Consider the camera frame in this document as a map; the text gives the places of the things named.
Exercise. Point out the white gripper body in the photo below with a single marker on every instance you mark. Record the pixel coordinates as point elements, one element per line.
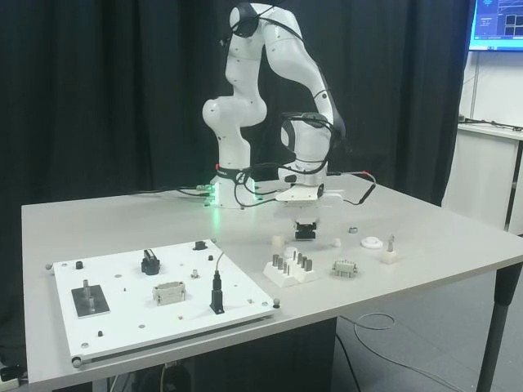
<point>304,196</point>

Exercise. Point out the black D-SUB plug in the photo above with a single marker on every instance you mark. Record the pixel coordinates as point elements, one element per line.
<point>305,232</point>

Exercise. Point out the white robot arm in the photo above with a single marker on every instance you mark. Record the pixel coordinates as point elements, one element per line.
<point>237,122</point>

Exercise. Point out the white small gear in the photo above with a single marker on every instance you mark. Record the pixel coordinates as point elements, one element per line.
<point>336,242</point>

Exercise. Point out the white medium gear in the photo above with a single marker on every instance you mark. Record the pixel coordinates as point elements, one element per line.
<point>291,252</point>

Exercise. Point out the metal round peg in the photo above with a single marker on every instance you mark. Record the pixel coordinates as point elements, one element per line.
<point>288,270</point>
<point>275,261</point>
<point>282,265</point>

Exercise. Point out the white peg holder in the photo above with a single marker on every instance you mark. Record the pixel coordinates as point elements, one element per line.
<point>280,277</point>
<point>308,275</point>

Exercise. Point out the white large gear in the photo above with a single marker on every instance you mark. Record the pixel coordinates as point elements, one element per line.
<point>372,243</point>

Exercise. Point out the beige waterproof plug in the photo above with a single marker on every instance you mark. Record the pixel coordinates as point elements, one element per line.
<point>345,270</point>

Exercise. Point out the small metal plug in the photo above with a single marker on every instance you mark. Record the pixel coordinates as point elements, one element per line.
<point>392,243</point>

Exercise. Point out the white plug holder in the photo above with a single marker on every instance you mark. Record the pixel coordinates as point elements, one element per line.
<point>390,256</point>

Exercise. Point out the white task board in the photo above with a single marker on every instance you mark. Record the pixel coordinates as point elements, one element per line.
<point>135,318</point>

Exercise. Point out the black curtain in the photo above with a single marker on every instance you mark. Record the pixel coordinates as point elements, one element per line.
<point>102,102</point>

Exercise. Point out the black table leg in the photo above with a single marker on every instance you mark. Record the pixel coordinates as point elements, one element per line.
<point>501,326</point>

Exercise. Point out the blue screen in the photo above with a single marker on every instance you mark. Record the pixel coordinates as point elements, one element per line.
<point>496,24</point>

